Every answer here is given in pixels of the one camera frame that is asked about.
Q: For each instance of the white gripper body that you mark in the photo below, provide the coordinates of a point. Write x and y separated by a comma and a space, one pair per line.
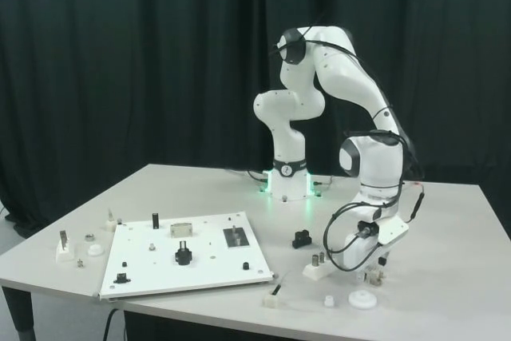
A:
357, 251

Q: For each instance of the metal waterproof plug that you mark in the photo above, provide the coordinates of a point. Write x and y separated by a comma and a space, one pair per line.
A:
371, 277

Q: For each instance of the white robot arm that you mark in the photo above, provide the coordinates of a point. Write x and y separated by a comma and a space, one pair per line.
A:
351, 77

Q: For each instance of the medium metal round peg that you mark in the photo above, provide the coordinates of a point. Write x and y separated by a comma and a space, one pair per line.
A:
322, 259

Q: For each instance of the large metal round peg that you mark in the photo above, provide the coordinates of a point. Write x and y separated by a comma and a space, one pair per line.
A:
315, 261

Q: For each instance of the white large gear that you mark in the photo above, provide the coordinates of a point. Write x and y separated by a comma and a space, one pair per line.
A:
361, 301

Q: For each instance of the black D-SUB plug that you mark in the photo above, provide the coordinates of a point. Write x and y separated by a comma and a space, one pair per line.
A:
302, 239

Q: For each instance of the white small gear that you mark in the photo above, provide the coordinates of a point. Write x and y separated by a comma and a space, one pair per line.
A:
328, 301

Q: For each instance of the thin black plug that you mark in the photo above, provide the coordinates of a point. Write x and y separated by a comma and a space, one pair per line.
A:
276, 289

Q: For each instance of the small white plug holder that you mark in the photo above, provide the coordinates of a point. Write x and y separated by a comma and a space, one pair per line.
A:
270, 302

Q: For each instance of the white task board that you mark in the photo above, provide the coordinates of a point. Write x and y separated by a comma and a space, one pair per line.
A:
179, 273

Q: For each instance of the small white peg holder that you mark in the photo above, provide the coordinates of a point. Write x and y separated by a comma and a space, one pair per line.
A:
111, 224

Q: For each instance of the thin metal peg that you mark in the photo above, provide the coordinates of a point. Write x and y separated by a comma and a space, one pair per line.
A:
109, 214

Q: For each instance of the white medium gear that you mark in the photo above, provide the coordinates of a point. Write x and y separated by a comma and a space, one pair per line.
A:
94, 250

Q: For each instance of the metal bolt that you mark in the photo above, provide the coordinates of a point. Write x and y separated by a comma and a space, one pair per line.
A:
89, 236

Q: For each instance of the small metal BNC plug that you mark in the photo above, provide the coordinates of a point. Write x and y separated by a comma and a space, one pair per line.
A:
80, 264

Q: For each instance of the white square peg holder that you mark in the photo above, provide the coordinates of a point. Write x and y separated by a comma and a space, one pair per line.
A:
66, 254

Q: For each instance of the metal square peg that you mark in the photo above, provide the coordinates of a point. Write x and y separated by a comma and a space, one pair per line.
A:
64, 238

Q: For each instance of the black curtains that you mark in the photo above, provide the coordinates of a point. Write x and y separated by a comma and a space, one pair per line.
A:
120, 77

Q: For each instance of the black table leg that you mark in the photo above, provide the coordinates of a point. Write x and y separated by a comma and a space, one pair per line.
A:
16, 317

